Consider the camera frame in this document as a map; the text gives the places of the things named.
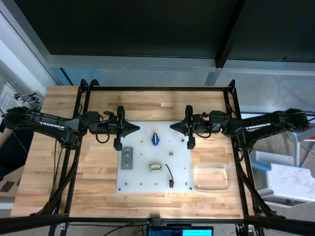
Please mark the beige multi-pin connector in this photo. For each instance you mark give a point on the beige multi-pin connector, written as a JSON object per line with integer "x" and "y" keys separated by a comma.
{"x": 155, "y": 168}

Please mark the black USB hub socket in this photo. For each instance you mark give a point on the black USB hub socket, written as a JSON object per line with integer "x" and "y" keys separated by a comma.
{"x": 171, "y": 184}

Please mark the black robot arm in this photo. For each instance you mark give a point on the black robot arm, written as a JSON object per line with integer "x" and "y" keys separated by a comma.
{"x": 49, "y": 124}
{"x": 258, "y": 126}

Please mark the grey metal bar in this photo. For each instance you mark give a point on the grey metal bar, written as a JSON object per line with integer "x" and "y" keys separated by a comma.
{"x": 127, "y": 158}

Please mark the white metal cart frame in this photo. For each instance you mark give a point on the white metal cart frame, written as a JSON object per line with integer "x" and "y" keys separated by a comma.
{"x": 296, "y": 150}

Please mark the blue lit screen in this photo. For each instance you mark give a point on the blue lit screen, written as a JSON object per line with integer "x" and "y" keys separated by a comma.
{"x": 197, "y": 232}

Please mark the white step stool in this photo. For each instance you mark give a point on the white step stool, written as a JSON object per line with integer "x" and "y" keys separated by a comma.
{"x": 290, "y": 182}

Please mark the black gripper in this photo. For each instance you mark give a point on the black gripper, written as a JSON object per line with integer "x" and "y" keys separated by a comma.
{"x": 112, "y": 127}
{"x": 198, "y": 126}

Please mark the black table-level camera box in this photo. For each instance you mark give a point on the black table-level camera box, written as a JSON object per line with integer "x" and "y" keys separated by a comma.
{"x": 156, "y": 221}

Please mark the clear plastic tub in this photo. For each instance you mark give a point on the clear plastic tub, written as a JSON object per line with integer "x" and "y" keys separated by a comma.
{"x": 211, "y": 179}

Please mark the black metal frame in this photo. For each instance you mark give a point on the black metal frame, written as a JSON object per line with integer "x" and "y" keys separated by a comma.
{"x": 157, "y": 88}

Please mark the large blue connector housing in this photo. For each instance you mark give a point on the large blue connector housing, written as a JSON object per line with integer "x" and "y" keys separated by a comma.
{"x": 155, "y": 139}

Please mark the white plastic board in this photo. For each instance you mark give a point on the white plastic board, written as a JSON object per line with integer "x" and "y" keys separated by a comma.
{"x": 147, "y": 178}

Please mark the cardboard box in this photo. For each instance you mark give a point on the cardboard box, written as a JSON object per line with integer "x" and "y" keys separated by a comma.
{"x": 11, "y": 182}

